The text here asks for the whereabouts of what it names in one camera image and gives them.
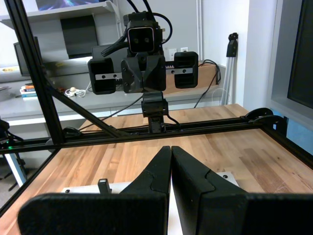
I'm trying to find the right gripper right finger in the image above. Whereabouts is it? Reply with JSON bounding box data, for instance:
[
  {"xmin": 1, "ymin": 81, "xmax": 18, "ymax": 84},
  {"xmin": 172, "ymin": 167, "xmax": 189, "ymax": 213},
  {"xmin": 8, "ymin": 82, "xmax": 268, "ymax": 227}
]
[{"xmin": 171, "ymin": 145, "xmax": 313, "ymax": 235}]

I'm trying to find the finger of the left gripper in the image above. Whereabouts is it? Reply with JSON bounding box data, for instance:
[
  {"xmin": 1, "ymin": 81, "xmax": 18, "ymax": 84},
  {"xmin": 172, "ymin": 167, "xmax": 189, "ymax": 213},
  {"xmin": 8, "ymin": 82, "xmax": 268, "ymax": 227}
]
[
  {"xmin": 120, "ymin": 56, "xmax": 145, "ymax": 94},
  {"xmin": 142, "ymin": 54, "xmax": 167, "ymax": 94}
]

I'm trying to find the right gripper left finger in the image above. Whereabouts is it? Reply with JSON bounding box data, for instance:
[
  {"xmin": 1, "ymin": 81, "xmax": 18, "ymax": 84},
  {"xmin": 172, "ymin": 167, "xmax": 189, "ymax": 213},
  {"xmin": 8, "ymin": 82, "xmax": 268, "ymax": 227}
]
[{"xmin": 17, "ymin": 145, "xmax": 171, "ymax": 235}]

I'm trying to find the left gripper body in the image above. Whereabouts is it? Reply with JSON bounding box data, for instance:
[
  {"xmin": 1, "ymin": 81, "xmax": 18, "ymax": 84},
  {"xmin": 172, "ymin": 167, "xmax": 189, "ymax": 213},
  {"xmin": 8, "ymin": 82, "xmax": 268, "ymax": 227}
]
[{"xmin": 87, "ymin": 45, "xmax": 199, "ymax": 95}]

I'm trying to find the small black block fitting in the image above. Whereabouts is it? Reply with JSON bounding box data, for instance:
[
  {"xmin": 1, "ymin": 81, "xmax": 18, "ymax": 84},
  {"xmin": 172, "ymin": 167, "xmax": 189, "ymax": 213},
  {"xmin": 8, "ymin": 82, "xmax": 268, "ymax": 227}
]
[{"xmin": 97, "ymin": 178, "xmax": 112, "ymax": 194}]

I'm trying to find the white task board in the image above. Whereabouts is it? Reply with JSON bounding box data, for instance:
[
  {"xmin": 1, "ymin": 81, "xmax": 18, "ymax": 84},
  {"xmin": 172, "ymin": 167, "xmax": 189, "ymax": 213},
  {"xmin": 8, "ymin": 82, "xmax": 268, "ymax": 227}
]
[{"xmin": 61, "ymin": 171, "xmax": 239, "ymax": 235}]

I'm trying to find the cardboard box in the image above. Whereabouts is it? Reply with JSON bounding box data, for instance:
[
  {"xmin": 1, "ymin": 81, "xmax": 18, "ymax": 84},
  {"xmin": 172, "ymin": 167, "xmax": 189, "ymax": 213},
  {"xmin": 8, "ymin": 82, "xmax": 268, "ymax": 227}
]
[{"xmin": 163, "ymin": 61, "xmax": 220, "ymax": 95}]

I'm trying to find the stack of books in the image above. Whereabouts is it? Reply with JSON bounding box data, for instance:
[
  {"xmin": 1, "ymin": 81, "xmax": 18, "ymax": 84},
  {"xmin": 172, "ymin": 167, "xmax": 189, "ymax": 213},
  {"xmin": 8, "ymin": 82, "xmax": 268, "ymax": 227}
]
[{"xmin": 19, "ymin": 85, "xmax": 39, "ymax": 99}]

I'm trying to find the black and silver tripod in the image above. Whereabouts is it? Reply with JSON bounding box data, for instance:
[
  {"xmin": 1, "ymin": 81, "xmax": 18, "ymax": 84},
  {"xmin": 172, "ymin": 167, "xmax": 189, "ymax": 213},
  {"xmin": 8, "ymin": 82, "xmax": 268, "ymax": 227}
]
[{"xmin": 221, "ymin": 32, "xmax": 240, "ymax": 106}]

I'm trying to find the dark computer monitor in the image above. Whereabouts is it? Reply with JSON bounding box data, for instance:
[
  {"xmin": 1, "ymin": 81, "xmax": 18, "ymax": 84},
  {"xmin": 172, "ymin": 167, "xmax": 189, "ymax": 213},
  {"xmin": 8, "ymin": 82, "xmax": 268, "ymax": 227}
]
[{"xmin": 13, "ymin": 36, "xmax": 42, "ymax": 77}]

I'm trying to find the white cable bundle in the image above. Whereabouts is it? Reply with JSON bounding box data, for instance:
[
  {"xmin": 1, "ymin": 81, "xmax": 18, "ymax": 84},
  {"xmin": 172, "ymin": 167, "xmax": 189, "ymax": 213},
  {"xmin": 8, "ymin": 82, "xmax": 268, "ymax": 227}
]
[{"xmin": 64, "ymin": 86, "xmax": 88, "ymax": 98}]

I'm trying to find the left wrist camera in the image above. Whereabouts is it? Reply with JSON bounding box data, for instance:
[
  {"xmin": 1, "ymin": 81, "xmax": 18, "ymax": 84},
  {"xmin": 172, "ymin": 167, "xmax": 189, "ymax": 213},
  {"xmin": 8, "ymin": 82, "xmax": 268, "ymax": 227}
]
[{"xmin": 123, "ymin": 11, "xmax": 162, "ymax": 53}]

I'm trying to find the black cable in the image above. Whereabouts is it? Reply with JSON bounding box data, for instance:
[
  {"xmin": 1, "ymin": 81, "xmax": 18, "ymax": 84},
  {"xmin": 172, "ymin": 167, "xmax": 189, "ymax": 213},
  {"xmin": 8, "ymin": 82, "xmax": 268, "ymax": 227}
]
[{"xmin": 194, "ymin": 59, "xmax": 222, "ymax": 109}]

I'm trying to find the black frame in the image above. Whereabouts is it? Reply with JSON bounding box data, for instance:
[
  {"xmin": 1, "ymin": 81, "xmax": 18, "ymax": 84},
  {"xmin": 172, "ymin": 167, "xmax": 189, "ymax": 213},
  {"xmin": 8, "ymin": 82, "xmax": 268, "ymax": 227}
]
[{"xmin": 0, "ymin": 0, "xmax": 313, "ymax": 217}]

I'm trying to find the grey wall shelf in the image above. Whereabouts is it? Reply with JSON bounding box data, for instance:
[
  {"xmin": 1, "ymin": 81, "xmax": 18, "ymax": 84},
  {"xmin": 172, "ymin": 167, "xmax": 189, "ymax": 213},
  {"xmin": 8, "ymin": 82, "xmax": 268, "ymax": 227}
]
[{"xmin": 0, "ymin": 1, "xmax": 123, "ymax": 61}]

